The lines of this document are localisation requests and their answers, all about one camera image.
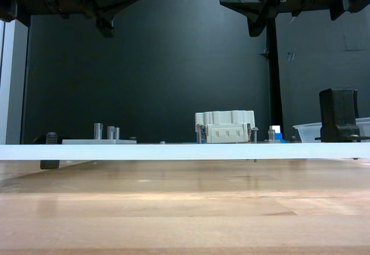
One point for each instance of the beige multi-pin connector housing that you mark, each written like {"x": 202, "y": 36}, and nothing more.
{"x": 225, "y": 122}

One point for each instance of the silver connector screw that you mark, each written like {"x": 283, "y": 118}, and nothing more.
{"x": 254, "y": 135}

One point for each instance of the small blue white connector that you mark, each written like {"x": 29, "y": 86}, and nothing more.
{"x": 278, "y": 137}

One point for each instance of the black USB socket housing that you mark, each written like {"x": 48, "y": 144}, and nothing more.
{"x": 336, "y": 113}

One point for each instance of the large blue connector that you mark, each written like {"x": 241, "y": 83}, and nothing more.
{"x": 203, "y": 141}

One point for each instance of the tall silver metal peg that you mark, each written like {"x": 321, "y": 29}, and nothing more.
{"x": 98, "y": 130}

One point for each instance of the short silver metal peg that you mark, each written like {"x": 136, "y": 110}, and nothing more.
{"x": 117, "y": 133}
{"x": 110, "y": 133}

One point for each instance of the small silver metal socket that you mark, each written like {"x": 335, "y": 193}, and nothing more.
{"x": 271, "y": 136}

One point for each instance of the clear plastic tub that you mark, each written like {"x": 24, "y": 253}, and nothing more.
{"x": 309, "y": 132}

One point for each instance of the grey metal plate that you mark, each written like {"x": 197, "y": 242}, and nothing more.
{"x": 86, "y": 141}

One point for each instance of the large black standoff bolt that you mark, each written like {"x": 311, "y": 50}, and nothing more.
{"x": 51, "y": 138}

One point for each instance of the white task board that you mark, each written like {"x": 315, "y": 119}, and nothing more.
{"x": 173, "y": 152}

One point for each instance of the black wall post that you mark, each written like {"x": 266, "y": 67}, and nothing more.
{"x": 274, "y": 78}

